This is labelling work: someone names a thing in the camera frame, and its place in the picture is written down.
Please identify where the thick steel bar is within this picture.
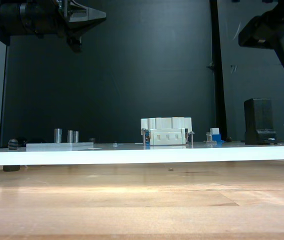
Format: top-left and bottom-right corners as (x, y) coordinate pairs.
(54, 128), (63, 144)

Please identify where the aluminium bar holder plate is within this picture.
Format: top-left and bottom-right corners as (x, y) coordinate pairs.
(25, 142), (94, 152)

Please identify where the white taskboard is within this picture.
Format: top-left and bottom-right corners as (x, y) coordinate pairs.
(0, 142), (284, 167)

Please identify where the black taskboard foot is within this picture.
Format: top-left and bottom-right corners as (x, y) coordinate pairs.
(2, 165), (21, 173)

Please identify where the black connector hood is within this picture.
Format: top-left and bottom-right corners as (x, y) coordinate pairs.
(243, 97), (284, 146)

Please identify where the blue and white connector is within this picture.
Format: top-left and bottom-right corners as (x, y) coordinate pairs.
(209, 127), (225, 146)

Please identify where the long silver screw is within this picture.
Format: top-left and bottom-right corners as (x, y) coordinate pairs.
(188, 130), (196, 148)
(141, 127), (150, 149)

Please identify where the black ribbed set screw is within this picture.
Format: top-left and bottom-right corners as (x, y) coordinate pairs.
(8, 138), (19, 151)

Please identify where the white multi-pin connector housing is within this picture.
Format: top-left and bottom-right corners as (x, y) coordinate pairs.
(140, 116), (192, 146)

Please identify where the black vertical post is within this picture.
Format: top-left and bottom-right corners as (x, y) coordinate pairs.
(208, 0), (230, 143)

